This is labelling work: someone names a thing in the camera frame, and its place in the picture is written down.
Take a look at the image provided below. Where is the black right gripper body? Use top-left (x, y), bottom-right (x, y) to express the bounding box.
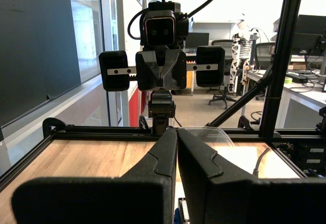
top-left (98, 45), bottom-right (226, 92)

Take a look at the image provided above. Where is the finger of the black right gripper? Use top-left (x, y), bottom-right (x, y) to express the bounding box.
top-left (162, 50), bottom-right (187, 91)
top-left (135, 50), bottom-right (164, 91)

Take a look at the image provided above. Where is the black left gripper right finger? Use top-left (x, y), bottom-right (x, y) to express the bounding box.
top-left (177, 128), bottom-right (326, 224)

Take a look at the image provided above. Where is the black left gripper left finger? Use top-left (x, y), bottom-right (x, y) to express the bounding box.
top-left (11, 127), bottom-right (178, 224)

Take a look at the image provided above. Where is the grey cable with rj45 plug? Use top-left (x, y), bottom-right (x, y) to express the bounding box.
top-left (252, 147), bottom-right (272, 177)

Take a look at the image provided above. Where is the red cabinet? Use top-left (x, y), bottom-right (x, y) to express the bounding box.
top-left (128, 82), bottom-right (148, 128)

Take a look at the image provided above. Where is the black computer monitor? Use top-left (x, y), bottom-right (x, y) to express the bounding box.
top-left (185, 32), bottom-right (210, 49)
top-left (290, 14), bottom-right (326, 57)

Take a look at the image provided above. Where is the white board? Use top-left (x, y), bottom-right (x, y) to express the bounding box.
top-left (174, 142), bottom-right (302, 201)

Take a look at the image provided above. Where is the black office chair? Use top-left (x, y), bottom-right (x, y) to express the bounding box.
top-left (207, 39), bottom-right (247, 110)

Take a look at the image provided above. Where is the black electronics box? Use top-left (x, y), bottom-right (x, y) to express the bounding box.
top-left (276, 142), bottom-right (326, 178)

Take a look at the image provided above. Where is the clear plastic tub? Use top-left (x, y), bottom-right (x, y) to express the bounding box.
top-left (182, 126), bottom-right (236, 148)

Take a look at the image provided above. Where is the white desk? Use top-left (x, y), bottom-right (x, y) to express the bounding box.
top-left (246, 68), bottom-right (326, 130)

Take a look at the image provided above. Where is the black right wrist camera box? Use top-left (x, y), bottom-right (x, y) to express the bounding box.
top-left (141, 1), bottom-right (189, 46)

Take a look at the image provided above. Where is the black aluminium frame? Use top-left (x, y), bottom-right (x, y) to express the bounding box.
top-left (0, 0), bottom-right (326, 191)

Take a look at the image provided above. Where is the black connector on blue mount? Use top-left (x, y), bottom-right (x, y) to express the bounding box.
top-left (173, 197), bottom-right (192, 224)

